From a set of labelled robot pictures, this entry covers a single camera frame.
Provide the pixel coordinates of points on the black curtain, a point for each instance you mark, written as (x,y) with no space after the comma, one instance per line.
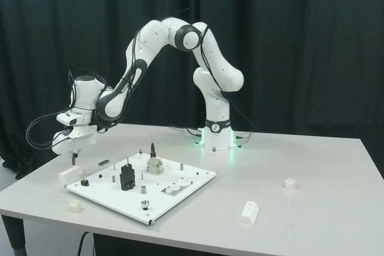
(60,13)

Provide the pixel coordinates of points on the beige multi-pin connector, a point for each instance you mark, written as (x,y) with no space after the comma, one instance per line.
(154,166)

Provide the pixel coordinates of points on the white medium gear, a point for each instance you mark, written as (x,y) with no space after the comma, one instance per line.
(175,187)

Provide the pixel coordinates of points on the white cube holder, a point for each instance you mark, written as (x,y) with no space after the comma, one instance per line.
(75,206)

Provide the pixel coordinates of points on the large metal round peg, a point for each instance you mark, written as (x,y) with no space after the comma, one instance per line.
(144,190)

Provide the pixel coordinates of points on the white wedge holder with holes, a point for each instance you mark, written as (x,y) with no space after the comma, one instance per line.
(248,212)

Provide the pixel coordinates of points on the white large gear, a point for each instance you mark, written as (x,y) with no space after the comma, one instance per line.
(184,182)

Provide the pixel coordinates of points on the dark table leg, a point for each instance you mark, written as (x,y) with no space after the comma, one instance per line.
(13,235)

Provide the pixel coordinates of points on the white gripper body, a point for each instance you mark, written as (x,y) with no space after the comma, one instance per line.
(64,143)

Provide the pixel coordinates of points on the black upright connector block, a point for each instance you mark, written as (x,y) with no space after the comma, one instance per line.
(153,149)

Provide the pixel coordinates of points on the metal bolt with black base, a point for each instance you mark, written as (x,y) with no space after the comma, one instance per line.
(145,204)

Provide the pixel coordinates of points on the long white peg holder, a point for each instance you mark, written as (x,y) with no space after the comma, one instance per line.
(70,174)

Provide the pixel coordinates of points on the white task board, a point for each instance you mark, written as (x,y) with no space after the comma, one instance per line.
(120,205)

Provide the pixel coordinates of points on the black D-SUB plug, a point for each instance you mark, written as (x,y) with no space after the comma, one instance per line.
(127,176)

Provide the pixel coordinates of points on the dark metal rectangular block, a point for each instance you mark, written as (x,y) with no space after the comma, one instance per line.
(103,162)

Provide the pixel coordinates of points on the white small gear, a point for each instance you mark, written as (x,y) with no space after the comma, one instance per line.
(168,191)

